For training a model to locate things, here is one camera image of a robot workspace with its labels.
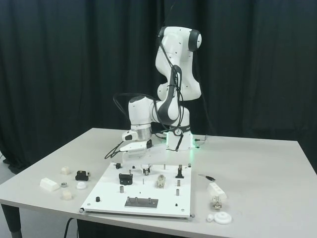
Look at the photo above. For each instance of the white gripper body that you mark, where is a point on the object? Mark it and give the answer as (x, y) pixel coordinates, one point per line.
(146, 157)

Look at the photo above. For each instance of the metal BNC plug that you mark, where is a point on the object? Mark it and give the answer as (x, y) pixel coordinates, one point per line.
(146, 171)

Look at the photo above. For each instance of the white task board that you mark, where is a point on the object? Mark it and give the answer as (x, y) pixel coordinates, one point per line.
(148, 196)

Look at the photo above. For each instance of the metal round peg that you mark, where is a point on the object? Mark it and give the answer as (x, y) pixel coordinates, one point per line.
(177, 192)
(121, 190)

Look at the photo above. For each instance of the black bolt knob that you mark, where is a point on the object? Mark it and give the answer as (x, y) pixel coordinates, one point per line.
(97, 199)

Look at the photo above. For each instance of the black D-SUB plug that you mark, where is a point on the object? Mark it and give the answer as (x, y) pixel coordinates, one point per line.
(82, 175)

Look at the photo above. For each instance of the white medium gear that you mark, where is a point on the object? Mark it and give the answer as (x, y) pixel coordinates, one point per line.
(81, 186)

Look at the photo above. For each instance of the white rectangular peg holder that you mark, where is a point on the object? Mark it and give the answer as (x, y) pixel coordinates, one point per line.
(216, 191)
(49, 184)

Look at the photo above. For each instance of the beige waterproof plug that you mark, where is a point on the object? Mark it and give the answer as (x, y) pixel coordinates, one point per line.
(216, 200)

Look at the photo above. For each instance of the white small gear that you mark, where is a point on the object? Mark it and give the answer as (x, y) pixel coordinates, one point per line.
(210, 218)

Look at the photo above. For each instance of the small white cube holder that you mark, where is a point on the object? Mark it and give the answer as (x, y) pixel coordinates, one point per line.
(66, 195)
(65, 170)

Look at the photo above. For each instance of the white large gear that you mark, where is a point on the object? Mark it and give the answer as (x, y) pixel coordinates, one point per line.
(223, 218)

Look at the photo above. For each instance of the dark table leg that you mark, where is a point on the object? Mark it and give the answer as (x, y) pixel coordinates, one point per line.
(11, 223)

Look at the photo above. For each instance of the black curtain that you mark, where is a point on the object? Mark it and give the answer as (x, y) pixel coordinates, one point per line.
(49, 49)

